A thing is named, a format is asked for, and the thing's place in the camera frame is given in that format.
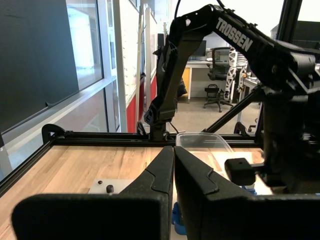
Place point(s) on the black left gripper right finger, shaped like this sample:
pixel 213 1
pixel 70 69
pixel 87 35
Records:
pixel 237 217

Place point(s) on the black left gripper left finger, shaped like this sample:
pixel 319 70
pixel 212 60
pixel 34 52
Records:
pixel 100 215

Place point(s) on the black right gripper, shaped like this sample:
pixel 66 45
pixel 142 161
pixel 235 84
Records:
pixel 290 140

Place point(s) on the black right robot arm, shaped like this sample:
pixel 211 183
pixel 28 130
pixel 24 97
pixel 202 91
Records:
pixel 262 55

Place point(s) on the black knurled knob screw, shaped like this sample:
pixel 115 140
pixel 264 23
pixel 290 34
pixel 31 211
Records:
pixel 109 189

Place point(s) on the small blue white connector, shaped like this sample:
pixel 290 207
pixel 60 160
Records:
pixel 250 191

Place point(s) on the white mounting board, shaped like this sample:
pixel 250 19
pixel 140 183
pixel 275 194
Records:
pixel 117 185

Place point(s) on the blue clamp with black block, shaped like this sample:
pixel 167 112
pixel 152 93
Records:
pixel 178 225

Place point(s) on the clear plastic tub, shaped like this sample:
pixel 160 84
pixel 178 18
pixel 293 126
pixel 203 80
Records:
pixel 202 143

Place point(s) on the white lattice stand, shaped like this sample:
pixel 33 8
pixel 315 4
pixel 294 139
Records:
pixel 229 75

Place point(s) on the black office chair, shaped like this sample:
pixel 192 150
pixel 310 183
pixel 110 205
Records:
pixel 220 75

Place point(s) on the white desk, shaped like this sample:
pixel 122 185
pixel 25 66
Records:
pixel 200 82

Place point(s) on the black computer monitor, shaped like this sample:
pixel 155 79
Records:
pixel 201 50
pixel 308 32

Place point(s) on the black hanging coat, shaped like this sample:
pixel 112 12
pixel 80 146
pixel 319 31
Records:
pixel 183 87

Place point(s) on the yellow drawer cabinet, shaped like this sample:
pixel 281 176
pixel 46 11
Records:
pixel 188 72

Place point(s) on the black aluminium frame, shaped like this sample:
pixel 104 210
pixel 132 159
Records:
pixel 100 138

